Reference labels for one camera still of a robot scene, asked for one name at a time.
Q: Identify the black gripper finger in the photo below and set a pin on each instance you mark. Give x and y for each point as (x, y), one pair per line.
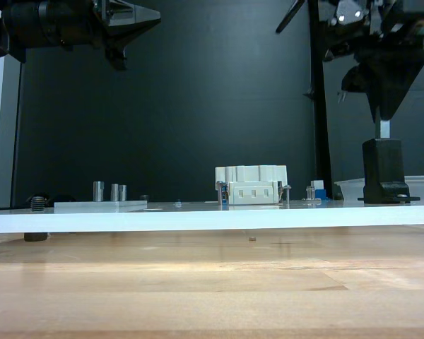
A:
(141, 19)
(355, 81)
(399, 81)

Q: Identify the silver square 16mm bar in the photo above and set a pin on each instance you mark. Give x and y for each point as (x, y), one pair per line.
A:
(382, 129)

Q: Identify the black bar holder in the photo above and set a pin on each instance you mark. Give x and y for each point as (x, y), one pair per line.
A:
(381, 169)

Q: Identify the white taskboard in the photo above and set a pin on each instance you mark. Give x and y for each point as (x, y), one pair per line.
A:
(198, 219)

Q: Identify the black window pillar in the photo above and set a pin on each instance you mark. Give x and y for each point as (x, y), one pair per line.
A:
(319, 106)

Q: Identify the clear plastic tub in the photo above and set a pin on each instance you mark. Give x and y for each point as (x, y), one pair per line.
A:
(350, 190)

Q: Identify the small blue white connector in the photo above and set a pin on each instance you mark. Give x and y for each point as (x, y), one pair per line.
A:
(319, 194)

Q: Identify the silver hex standoff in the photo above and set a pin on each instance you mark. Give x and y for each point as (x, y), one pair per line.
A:
(115, 192)
(98, 190)
(123, 193)

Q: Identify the beige multi-pin connector housing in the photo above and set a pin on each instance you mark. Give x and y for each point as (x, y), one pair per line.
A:
(254, 192)

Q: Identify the grey aluminium plate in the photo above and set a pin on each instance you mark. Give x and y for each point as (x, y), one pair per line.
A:
(92, 206)

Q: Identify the black threaded set screw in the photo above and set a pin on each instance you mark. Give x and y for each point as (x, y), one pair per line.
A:
(37, 203)

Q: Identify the black board foot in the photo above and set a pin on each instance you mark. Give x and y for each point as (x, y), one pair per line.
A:
(35, 237)

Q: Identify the small clear plastic post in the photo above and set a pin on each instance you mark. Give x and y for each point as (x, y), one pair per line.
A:
(310, 192)

